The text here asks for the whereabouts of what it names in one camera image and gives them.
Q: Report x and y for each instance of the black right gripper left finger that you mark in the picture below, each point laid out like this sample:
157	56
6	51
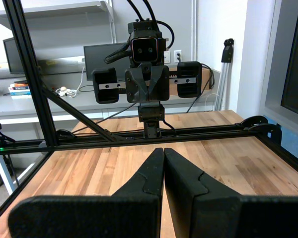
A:
89	218

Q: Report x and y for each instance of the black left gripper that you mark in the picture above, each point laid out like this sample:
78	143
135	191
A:
105	95

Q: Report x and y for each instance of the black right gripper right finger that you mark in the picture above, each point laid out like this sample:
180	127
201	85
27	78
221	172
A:
226	218

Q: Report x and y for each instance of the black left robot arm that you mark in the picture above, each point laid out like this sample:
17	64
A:
151	116

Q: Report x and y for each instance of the dark computer monitor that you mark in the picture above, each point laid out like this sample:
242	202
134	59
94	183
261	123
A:
13	57
101	59

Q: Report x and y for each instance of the grey tripod stand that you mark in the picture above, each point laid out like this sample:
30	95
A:
227	52

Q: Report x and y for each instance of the stack of books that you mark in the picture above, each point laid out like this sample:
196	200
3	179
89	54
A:
20	90

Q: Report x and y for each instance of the white wall outlet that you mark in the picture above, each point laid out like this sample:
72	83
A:
178	56
167	57

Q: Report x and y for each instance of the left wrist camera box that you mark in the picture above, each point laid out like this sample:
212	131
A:
144	49

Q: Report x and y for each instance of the black curved frame bracket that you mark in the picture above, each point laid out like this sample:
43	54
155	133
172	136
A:
254	120
265	129

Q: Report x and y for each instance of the white wall shelf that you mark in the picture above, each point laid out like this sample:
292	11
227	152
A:
52	10

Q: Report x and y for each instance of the black aluminium frame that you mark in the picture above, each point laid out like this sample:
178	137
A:
27	62

